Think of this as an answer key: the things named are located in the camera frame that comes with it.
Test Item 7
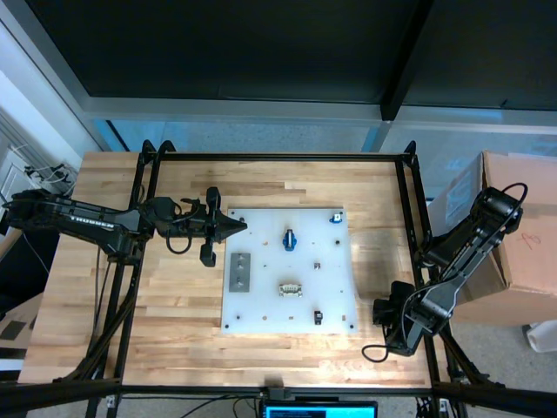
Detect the blue screen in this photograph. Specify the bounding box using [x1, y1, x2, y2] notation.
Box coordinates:
[259, 400, 379, 418]

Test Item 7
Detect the black frame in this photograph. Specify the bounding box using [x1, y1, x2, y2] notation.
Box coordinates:
[0, 138, 557, 418]

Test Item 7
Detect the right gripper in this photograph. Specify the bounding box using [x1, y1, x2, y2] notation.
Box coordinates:
[372, 280, 415, 357]

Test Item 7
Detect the beige many-pin connector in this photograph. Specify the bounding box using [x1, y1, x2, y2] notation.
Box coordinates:
[278, 282, 304, 300]

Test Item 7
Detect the cardboard box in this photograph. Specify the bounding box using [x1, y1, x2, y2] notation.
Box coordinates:
[427, 149, 557, 328]

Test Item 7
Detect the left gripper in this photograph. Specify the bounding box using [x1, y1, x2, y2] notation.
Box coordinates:
[199, 186, 249, 268]

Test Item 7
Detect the large blue socket block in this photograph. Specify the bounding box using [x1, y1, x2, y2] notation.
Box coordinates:
[281, 226, 299, 253]

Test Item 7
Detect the clear plastic container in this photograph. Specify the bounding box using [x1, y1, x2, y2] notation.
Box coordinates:
[349, 232, 405, 302]

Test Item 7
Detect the white task board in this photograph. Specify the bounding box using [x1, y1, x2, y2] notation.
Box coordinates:
[221, 206, 359, 336]

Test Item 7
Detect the grey plate with steel pegs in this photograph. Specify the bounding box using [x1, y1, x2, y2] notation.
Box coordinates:
[227, 251, 254, 293]

